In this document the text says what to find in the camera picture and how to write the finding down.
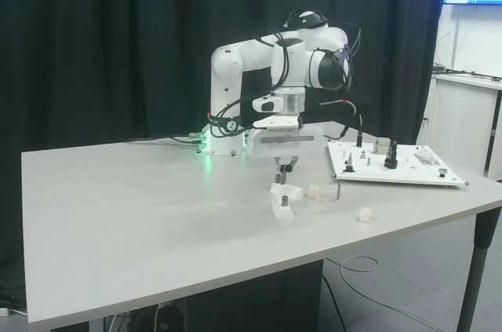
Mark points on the small white cube holder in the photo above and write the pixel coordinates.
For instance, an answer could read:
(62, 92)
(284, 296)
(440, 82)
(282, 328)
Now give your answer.
(364, 215)
(312, 191)

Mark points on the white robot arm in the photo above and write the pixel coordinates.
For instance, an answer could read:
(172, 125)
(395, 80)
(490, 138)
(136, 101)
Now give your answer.
(227, 73)

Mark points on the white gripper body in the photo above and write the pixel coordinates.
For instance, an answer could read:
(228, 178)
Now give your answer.
(286, 145)

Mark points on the white power strip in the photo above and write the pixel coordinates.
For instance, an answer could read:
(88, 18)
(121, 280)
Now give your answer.
(4, 311)

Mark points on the white task board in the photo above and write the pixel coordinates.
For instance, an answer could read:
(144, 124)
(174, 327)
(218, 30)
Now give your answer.
(392, 175)

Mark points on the white cabinet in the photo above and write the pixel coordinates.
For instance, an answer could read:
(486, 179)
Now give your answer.
(459, 124)

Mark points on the long white peg holder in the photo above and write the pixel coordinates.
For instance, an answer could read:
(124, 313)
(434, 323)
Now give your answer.
(288, 192)

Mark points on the thick metal round peg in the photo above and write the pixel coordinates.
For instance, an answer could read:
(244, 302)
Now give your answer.
(283, 201)

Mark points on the dark grey table leg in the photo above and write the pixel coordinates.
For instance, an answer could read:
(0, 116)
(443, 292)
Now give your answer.
(476, 269)

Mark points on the black curtains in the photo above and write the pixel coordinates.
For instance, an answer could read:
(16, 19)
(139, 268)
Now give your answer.
(117, 53)

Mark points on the short white peg holder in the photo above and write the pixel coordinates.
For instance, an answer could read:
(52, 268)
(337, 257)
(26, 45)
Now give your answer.
(283, 212)

